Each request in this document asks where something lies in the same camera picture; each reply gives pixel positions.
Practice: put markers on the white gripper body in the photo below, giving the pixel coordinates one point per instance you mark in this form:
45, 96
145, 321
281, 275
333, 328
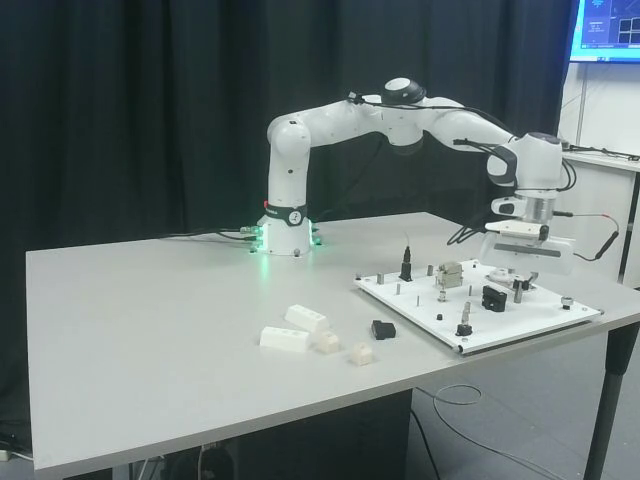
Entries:
530, 260

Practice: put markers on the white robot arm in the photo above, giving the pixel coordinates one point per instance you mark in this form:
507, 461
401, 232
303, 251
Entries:
287, 175

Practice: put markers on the white peg holder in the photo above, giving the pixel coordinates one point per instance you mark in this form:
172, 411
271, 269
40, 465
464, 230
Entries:
306, 316
282, 340

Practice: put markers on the white large gear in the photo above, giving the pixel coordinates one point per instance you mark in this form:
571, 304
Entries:
500, 277

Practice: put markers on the metal bolt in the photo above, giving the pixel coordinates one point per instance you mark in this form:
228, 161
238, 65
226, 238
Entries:
567, 303

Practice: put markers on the grey upright plug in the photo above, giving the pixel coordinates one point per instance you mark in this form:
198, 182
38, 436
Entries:
466, 315

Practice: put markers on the metal BNC plug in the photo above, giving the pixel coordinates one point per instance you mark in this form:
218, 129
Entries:
442, 297

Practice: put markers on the white task board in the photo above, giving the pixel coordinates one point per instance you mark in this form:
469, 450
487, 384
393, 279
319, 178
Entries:
425, 320

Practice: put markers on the black upright plug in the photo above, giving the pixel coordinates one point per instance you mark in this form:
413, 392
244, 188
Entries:
406, 267

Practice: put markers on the black table leg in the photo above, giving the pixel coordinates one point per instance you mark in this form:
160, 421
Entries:
607, 400

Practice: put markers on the black D-SUB plug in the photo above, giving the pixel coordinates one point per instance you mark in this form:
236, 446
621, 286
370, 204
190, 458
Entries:
383, 330

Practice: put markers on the small white plug holder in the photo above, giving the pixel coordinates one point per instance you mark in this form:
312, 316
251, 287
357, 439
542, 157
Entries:
327, 343
361, 354

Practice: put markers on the blue screen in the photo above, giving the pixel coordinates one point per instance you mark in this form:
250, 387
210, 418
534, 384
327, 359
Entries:
607, 30

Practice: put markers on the black curtain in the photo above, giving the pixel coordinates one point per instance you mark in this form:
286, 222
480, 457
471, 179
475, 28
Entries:
125, 100

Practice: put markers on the white power strip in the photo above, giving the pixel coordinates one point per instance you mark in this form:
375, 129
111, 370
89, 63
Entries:
5, 455

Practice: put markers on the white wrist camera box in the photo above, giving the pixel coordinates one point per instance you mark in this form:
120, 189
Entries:
507, 206

